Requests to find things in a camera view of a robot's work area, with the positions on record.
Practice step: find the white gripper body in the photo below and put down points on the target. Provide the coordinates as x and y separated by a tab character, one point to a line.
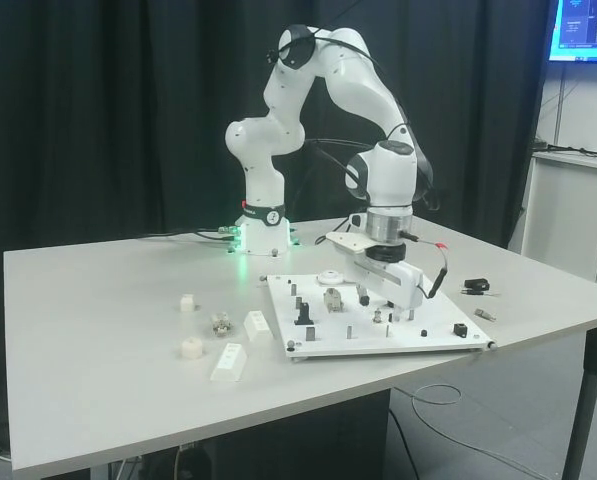
398	287

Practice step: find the metal BNC plug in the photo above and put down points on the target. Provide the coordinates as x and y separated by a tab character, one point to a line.
378	314

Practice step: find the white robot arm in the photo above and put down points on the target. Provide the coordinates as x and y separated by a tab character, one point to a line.
358	90

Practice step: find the white large gear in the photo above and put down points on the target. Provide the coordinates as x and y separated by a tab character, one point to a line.
330	277

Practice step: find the white task board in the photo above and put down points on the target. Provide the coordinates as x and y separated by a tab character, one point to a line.
338	345

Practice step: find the black D-SUB plug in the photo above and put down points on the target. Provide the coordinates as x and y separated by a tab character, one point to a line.
477	284

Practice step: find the long white holder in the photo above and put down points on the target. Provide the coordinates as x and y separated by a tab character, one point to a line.
257	326
228	362

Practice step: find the metal waterproof plug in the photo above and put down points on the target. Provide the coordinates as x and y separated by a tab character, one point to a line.
220	322

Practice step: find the black cabinet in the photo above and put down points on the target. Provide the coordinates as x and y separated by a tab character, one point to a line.
288	440

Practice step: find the small white holder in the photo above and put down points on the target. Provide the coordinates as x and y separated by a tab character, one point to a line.
187	303
193	349

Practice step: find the white cabinet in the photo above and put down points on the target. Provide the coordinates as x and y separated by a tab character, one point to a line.
568	215

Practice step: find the black table leg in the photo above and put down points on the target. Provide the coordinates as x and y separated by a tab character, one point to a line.
585	400

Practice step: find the black curtains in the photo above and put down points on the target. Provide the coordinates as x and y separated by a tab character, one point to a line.
103	125

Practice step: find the blue screen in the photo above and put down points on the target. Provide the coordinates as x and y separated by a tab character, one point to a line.
583	30

